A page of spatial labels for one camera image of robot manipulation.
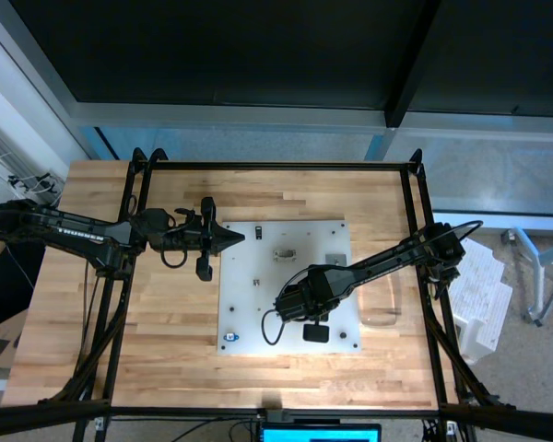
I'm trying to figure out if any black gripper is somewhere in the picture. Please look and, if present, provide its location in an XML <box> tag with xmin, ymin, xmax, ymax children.
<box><xmin>302</xmin><ymin>314</ymin><xmax>332</xmax><ymax>344</ymax></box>
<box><xmin>168</xmin><ymin>196</ymin><xmax>246</xmax><ymax>283</ymax></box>

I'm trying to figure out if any white taskboard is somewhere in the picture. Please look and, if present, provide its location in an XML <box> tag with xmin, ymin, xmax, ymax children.
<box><xmin>217</xmin><ymin>219</ymin><xmax>365</xmax><ymax>355</ymax></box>

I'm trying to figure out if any grey rectangular multi-pin connector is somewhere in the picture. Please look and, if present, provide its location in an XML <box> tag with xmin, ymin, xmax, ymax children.
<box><xmin>272</xmin><ymin>247</ymin><xmax>300</xmax><ymax>265</ymax></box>

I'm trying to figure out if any clear plastic tub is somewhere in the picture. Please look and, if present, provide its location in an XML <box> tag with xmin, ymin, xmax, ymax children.
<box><xmin>357</xmin><ymin>271</ymin><xmax>405</xmax><ymax>329</ymax></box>

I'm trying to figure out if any screen with blue display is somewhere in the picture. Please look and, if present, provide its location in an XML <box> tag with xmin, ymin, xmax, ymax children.
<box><xmin>256</xmin><ymin>423</ymin><xmax>382</xmax><ymax>442</ymax></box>

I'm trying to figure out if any white ridged foam block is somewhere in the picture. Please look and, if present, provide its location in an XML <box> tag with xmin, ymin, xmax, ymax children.
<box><xmin>445</xmin><ymin>241</ymin><xmax>518</xmax><ymax>366</ymax></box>

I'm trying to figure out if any grey metal stand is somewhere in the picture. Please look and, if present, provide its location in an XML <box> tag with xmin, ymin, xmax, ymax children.
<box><xmin>500</xmin><ymin>227</ymin><xmax>553</xmax><ymax>329</ymax></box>

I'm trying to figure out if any flat brown cardboard box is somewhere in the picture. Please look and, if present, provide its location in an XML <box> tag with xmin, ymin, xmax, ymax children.
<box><xmin>0</xmin><ymin>308</ymin><xmax>31</xmax><ymax>369</ymax></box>

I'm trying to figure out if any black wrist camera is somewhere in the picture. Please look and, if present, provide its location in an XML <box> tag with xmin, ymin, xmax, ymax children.
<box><xmin>274</xmin><ymin>287</ymin><xmax>305</xmax><ymax>323</ymax></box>

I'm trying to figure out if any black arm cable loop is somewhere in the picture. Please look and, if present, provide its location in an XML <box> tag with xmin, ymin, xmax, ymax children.
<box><xmin>261</xmin><ymin>307</ymin><xmax>288</xmax><ymax>347</ymax></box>

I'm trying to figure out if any black braided cable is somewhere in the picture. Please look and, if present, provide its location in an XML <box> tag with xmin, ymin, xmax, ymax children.
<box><xmin>159</xmin><ymin>238</ymin><xmax>189</xmax><ymax>269</ymax></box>

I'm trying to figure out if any black aluminium frame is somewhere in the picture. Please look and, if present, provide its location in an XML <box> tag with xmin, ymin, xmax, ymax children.
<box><xmin>0</xmin><ymin>146</ymin><xmax>553</xmax><ymax>442</ymax></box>

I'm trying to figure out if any grey window frame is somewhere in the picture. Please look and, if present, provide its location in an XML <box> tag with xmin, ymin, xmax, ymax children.
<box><xmin>0</xmin><ymin>0</ymin><xmax>553</xmax><ymax>139</ymax></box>

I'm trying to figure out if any white and black cable bundle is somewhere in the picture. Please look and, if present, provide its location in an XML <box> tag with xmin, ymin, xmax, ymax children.
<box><xmin>4</xmin><ymin>170</ymin><xmax>61</xmax><ymax>197</ymax></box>

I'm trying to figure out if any black vertical post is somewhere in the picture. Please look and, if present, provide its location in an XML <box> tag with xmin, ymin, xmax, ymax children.
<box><xmin>384</xmin><ymin>0</ymin><xmax>443</xmax><ymax>128</ymax></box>

